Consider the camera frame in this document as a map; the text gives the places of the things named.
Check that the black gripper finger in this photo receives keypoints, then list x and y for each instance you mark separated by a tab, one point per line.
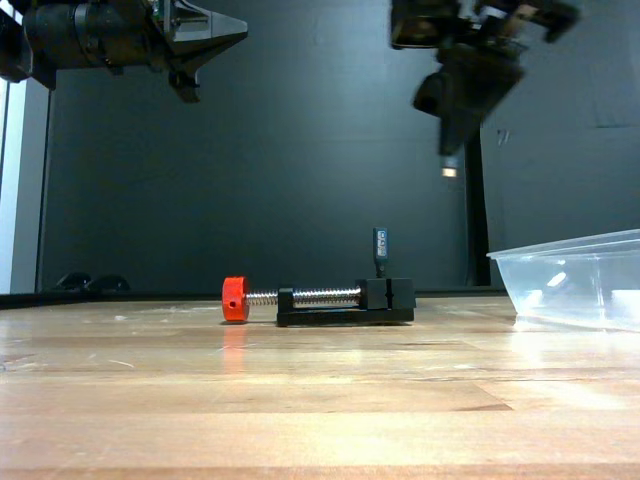
452	135
227	26
205	52

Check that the small black plug blue label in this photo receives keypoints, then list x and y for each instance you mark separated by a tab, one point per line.
380	250

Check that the black clamp with red knob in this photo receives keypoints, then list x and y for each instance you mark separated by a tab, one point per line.
390	300

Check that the clear plastic tub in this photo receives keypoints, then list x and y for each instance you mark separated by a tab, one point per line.
575	280

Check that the black rounded frame bracket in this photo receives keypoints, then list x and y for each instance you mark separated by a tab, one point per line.
107	283
75	281

